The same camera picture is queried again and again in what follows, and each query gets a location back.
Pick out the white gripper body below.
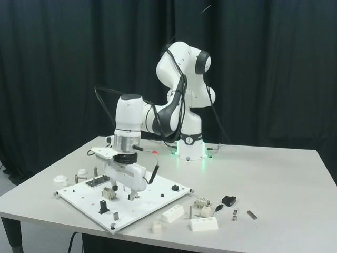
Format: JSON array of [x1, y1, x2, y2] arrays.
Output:
[[103, 162, 147, 192]]

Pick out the thin black probe rod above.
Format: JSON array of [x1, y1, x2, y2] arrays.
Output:
[[133, 144, 161, 186]]

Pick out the white task board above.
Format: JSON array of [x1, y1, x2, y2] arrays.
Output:
[[53, 172, 195, 234]]

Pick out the white holder with holes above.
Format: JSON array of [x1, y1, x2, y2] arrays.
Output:
[[161, 203, 184, 223], [189, 216, 220, 233]]

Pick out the black cabinet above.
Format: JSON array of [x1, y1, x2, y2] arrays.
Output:
[[78, 231, 185, 253]]

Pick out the beige waterproof plug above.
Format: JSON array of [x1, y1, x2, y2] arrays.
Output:
[[194, 198, 208, 211]]

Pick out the black D-SUB plug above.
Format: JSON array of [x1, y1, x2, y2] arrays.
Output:
[[221, 195, 237, 207]]

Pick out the dark table leg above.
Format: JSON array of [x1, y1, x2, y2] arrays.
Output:
[[1, 218, 22, 253]]

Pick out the black curtain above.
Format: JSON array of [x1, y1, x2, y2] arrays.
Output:
[[0, 0, 337, 185]]

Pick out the black floor cable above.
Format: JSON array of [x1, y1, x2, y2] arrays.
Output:
[[69, 231, 83, 253]]

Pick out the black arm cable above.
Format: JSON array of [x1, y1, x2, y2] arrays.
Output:
[[94, 43, 189, 148]]

